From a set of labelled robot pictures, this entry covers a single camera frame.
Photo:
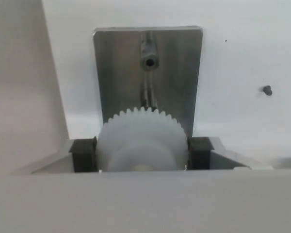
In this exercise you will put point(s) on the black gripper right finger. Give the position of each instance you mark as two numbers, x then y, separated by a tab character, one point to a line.
198	155

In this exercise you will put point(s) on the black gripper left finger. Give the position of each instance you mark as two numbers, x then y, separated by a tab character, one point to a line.
83	155

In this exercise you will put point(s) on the white medium gear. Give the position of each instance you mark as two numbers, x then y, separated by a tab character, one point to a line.
142	140

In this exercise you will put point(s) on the white task board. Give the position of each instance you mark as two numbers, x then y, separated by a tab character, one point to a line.
232	60

